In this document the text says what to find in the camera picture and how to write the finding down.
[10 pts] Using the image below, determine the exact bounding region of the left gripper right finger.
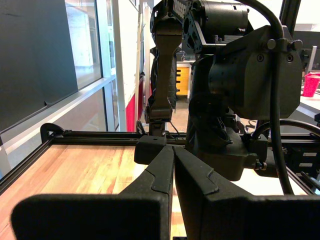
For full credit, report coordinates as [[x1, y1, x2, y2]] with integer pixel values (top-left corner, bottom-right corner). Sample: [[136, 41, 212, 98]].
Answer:
[[174, 145, 320, 240]]

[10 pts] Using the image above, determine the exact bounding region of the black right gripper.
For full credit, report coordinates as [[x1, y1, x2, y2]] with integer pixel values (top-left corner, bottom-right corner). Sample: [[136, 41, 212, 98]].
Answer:
[[134, 131, 279, 182]]

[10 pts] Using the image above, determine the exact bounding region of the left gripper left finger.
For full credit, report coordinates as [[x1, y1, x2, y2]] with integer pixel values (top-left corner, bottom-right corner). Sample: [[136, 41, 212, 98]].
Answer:
[[11, 145, 175, 240]]

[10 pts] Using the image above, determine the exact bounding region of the yellow drawer cabinet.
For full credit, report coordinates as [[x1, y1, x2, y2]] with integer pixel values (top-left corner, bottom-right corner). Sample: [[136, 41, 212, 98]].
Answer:
[[176, 65, 191, 96]]

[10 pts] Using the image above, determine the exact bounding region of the white side table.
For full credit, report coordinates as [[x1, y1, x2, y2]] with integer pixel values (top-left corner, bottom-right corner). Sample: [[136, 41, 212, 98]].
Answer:
[[296, 93, 320, 119]]

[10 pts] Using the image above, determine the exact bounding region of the pink plastic bin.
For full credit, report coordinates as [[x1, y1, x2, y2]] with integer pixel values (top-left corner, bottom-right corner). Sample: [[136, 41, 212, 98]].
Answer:
[[301, 72, 320, 98]]

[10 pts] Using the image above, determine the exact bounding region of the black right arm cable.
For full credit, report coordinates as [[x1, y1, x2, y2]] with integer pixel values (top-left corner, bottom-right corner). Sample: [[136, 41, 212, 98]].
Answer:
[[234, 0, 295, 196], [252, 119, 320, 141]]

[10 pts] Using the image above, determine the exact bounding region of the black aluminium frame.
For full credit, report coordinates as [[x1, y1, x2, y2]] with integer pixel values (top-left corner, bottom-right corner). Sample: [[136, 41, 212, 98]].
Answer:
[[0, 0, 320, 196]]

